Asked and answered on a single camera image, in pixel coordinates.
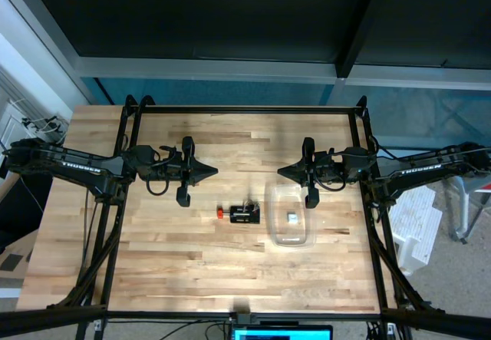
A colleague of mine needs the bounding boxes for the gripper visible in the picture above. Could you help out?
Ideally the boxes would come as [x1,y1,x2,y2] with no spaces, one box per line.
[276,137,337,210]
[163,136,219,207]

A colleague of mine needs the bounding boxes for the black vise with red knob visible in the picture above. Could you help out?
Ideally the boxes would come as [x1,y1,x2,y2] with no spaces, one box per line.
[216,201,262,225]

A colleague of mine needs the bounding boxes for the clear plastic tub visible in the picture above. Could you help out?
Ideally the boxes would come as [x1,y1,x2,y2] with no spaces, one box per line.
[265,183,316,249]

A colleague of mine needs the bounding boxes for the white plastic step stool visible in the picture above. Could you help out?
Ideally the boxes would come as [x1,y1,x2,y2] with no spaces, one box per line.
[387,184,446,278]

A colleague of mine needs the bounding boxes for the screen with blue edge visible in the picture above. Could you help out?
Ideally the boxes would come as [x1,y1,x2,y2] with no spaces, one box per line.
[229,324,334,340]

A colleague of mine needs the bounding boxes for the grey metal stand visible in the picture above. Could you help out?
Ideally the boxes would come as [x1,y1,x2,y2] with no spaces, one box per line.
[440,170,491,246]

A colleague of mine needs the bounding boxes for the cardboard box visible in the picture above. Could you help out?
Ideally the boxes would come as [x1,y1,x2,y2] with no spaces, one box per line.
[0,228,39,299]

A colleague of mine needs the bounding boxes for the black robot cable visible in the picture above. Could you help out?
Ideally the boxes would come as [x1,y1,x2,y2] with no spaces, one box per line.
[317,150,348,192]
[144,174,170,196]

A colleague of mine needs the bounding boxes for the black aluminium frame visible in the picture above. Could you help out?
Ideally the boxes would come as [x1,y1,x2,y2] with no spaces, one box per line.
[0,94,491,340]

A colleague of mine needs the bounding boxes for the grey metal window frame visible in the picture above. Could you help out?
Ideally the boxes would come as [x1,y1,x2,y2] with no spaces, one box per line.
[0,0,491,105]

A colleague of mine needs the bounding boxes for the black table camera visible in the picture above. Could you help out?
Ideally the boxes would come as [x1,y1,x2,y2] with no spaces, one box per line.
[229,309,262,326]

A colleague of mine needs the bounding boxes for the black vertical post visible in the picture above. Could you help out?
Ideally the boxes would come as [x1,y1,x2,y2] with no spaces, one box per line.
[336,0,385,79]

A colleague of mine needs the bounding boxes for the white cable bundle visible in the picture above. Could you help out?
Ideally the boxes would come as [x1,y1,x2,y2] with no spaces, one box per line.
[21,115,64,136]

